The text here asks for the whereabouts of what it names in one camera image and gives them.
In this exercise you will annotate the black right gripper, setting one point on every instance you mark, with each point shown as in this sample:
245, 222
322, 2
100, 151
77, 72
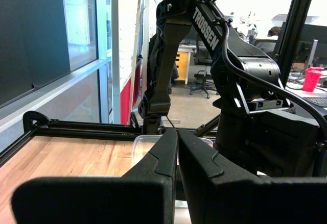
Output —
276, 145

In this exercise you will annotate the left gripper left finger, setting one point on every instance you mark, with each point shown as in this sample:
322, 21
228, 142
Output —
102, 201

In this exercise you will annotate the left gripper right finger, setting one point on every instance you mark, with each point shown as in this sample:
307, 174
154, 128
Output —
242, 201

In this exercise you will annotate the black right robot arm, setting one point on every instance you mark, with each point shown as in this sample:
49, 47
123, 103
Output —
168, 63

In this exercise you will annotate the black keyboard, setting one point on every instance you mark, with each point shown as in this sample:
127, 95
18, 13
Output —
316, 101

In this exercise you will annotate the clear plastic tub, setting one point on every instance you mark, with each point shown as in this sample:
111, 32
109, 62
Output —
140, 150

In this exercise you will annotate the red plastic cup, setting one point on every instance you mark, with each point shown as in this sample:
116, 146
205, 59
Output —
311, 81

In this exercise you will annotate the black office chair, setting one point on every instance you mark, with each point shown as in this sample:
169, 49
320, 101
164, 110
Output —
201, 77

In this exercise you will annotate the person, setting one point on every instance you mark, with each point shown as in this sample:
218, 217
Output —
274, 31

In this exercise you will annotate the black computer monitor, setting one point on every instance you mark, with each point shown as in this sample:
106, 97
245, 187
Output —
320, 32

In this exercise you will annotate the yellow drawer cabinet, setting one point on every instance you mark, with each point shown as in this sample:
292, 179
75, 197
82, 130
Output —
182, 65

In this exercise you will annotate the black metal frame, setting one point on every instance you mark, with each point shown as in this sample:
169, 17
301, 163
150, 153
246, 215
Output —
89, 129

